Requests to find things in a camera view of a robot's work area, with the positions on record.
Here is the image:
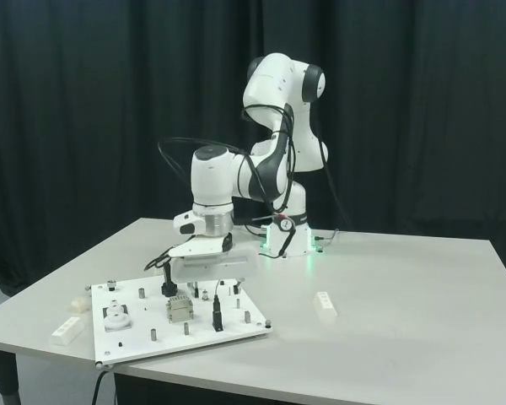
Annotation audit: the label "white task board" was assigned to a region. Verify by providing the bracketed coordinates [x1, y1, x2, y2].
[83, 276, 275, 369]

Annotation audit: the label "black table leg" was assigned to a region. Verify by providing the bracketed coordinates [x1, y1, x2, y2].
[0, 344, 19, 405]

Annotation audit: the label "small white holder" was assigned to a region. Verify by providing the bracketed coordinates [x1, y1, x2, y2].
[69, 295, 90, 315]

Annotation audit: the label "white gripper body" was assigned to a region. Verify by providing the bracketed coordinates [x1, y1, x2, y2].
[170, 248, 260, 284]

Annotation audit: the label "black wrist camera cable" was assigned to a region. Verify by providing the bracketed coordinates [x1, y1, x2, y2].
[143, 246, 183, 276]

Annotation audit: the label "black waterproof plug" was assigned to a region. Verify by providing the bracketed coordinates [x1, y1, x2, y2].
[161, 262, 179, 299]

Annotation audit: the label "white large gear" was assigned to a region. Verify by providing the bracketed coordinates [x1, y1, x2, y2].
[102, 315, 132, 333]

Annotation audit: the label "black USB plug grey cable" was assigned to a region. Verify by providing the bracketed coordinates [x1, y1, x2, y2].
[210, 278, 225, 328]

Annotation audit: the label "black looping arm cable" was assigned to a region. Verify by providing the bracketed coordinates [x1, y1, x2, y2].
[156, 136, 262, 200]

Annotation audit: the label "black curtains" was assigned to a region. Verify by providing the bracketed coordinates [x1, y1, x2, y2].
[0, 0, 506, 283]

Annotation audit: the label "long white peg holder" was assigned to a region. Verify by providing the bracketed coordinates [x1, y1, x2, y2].
[51, 316, 87, 347]

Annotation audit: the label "black cable under board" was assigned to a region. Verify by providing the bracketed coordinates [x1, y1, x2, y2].
[91, 363, 113, 405]

